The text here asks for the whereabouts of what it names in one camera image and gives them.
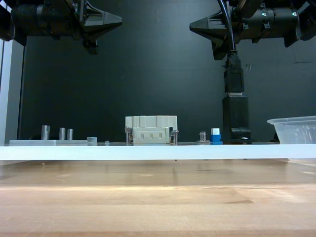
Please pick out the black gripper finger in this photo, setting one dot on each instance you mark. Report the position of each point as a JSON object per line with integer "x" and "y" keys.
{"x": 217, "y": 33}
{"x": 212, "y": 21}
{"x": 101, "y": 17}
{"x": 96, "y": 30}

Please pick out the black USB hub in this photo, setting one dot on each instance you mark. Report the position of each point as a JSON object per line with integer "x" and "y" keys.
{"x": 235, "y": 113}

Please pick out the small blue white connector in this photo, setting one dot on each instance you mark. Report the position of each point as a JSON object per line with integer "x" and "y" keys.
{"x": 215, "y": 138}

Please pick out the beige connector housing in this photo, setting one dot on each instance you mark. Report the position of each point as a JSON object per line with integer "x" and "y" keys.
{"x": 150, "y": 135}

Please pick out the clear plastic container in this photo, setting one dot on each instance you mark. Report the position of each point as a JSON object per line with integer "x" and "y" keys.
{"x": 296, "y": 133}

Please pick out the small silver clamp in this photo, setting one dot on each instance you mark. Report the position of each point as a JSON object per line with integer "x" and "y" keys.
{"x": 203, "y": 137}

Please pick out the round silver metal peg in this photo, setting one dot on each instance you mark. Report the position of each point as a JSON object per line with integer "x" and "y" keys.
{"x": 70, "y": 135}
{"x": 62, "y": 134}

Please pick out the small silver metal block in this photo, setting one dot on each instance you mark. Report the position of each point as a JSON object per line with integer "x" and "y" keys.
{"x": 92, "y": 141}

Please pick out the notched silver metal peg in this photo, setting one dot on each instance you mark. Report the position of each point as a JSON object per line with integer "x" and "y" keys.
{"x": 45, "y": 133}

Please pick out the grey metal plate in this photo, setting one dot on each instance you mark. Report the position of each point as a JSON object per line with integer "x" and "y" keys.
{"x": 32, "y": 142}

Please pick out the white board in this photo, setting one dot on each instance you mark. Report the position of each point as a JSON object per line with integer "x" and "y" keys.
{"x": 158, "y": 151}

